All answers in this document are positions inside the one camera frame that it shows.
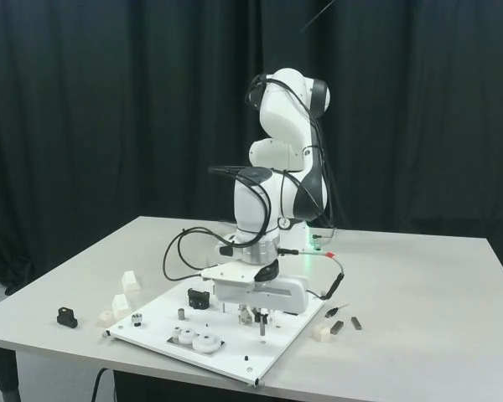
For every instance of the white small gear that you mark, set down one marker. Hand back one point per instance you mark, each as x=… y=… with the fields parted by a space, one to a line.
x=176 y=334

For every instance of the black D-SUB plug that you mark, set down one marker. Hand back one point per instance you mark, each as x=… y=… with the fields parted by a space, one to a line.
x=67 y=318

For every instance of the short metal round peg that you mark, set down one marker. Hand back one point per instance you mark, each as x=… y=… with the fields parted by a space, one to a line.
x=180 y=314

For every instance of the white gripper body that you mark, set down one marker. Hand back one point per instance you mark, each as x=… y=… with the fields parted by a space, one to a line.
x=276 y=295

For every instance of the small white holder block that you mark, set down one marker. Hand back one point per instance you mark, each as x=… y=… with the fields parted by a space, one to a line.
x=105 y=318

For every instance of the white large gear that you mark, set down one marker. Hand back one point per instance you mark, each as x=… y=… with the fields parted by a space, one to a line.
x=203 y=343

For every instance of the white peg holder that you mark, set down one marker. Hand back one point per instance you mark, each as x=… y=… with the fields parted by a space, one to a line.
x=120 y=305
x=130 y=281

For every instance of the white task board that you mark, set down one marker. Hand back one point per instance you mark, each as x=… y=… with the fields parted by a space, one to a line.
x=218 y=347

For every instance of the black USB plug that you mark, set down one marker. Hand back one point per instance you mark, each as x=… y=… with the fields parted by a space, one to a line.
x=331 y=312

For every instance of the metal square peg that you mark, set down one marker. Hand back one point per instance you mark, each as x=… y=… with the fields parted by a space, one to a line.
x=356 y=323
x=337 y=328

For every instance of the black curtains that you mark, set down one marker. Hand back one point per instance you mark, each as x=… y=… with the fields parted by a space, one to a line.
x=109 y=104

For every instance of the white medium gear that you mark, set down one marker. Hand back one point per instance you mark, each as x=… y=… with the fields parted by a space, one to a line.
x=188 y=337

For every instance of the flat white mounting plate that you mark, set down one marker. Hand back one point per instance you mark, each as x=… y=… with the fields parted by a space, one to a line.
x=230 y=274

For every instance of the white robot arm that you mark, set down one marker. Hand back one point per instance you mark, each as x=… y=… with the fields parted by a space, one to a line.
x=276 y=104

